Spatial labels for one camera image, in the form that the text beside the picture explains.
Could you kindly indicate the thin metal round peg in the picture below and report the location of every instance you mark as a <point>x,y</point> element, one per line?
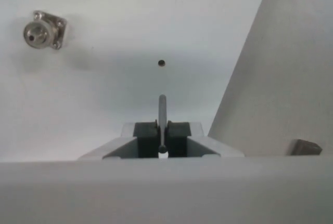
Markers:
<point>162,112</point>

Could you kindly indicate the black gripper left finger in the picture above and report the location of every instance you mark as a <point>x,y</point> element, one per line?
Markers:
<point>145,141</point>

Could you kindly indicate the white task board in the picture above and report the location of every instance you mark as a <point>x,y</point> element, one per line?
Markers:
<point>104,91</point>

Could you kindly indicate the small dark metal block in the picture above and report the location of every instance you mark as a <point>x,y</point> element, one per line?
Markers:
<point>307,148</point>

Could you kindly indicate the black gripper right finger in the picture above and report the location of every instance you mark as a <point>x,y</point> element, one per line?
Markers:
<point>178,141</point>

